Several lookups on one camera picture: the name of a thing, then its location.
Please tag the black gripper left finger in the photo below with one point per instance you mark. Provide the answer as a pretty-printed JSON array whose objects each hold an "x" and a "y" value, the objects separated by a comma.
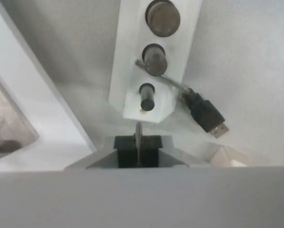
[{"x": 125, "y": 147}]

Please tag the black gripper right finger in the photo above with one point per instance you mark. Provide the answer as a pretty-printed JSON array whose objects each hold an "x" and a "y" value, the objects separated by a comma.
[{"x": 151, "y": 147}]

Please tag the small metal round peg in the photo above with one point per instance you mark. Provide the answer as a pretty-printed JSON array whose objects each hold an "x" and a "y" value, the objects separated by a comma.
[{"x": 146, "y": 99}]

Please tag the medium metal round peg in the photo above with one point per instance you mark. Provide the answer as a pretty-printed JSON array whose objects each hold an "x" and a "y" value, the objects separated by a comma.
[{"x": 156, "y": 61}]

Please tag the white round peg holder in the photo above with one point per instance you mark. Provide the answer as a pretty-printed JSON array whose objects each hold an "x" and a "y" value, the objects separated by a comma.
[{"x": 130, "y": 59}]

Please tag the large metal round peg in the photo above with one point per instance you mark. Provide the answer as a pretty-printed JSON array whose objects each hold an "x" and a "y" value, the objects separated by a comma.
[{"x": 164, "y": 17}]

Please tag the black USB plug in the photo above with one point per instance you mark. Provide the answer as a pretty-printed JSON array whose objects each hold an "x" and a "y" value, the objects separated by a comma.
[{"x": 203, "y": 111}]

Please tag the small white holder block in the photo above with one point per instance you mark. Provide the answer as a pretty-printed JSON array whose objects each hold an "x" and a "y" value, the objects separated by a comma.
[{"x": 227, "y": 158}]

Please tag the white task board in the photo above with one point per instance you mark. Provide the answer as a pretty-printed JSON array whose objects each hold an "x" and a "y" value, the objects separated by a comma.
[{"x": 25, "y": 83}]

